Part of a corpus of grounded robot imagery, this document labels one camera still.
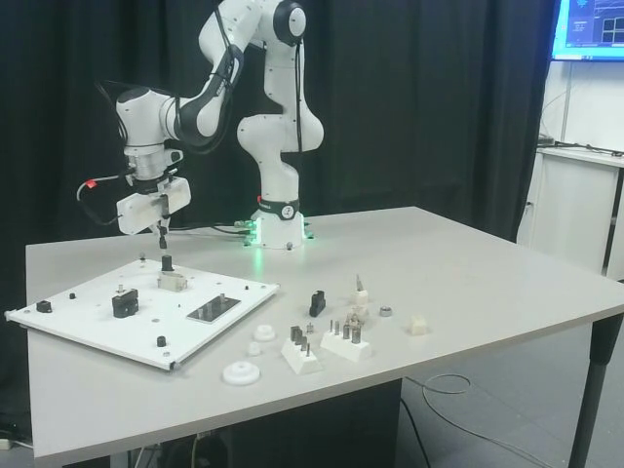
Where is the black table leg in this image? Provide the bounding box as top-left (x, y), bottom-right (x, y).
top-left (569, 317), bottom-right (617, 468)

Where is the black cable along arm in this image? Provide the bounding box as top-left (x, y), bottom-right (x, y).
top-left (95, 4), bottom-right (306, 152)

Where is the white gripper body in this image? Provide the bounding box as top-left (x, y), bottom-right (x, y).
top-left (115, 175), bottom-right (191, 237)

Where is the white large gear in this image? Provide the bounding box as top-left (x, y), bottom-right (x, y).
top-left (221, 362), bottom-right (262, 387)

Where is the silver wrist ring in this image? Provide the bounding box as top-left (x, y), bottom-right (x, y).
top-left (125, 154), bottom-right (165, 182)

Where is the black curtain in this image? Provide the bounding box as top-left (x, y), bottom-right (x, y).
top-left (0, 0), bottom-right (555, 445)

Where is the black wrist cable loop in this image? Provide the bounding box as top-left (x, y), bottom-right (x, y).
top-left (77, 192), bottom-right (123, 226)

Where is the blue monitor screen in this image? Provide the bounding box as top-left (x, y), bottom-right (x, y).
top-left (550, 0), bottom-right (624, 62)

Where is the black base cable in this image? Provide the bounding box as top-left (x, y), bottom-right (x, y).
top-left (145, 219), bottom-right (254, 236)

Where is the white square peg holder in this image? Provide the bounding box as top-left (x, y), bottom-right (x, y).
top-left (281, 338), bottom-right (323, 376)

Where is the grey floor cable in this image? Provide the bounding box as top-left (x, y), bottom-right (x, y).
top-left (421, 373), bottom-right (576, 468)

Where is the white task board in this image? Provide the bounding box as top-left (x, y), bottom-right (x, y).
top-left (3, 254), bottom-right (283, 372)

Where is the white cabinet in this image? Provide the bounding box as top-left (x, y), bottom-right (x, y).
top-left (516, 143), bottom-right (624, 283)

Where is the white round peg holder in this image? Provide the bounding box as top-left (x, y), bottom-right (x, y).
top-left (320, 332), bottom-right (372, 364)

